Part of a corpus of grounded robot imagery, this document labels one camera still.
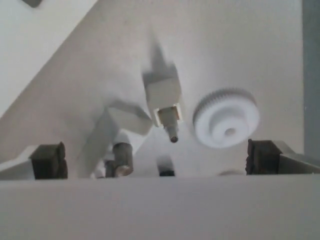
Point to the grey Ethernet plug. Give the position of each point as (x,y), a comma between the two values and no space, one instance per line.
(163,92)

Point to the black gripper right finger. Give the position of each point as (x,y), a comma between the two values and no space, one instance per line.
(265,160)

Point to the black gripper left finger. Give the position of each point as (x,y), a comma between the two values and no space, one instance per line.
(47,162)

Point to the white task board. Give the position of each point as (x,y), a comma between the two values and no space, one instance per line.
(30,37)

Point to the small black plug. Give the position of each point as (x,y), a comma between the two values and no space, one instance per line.
(166,171)

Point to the white large gear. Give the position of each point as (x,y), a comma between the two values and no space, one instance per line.
(225,122)

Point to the metal round peg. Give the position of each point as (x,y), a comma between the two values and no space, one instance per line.
(122,157)
(110,170)

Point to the white peg holder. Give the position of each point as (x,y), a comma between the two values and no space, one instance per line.
(100,140)

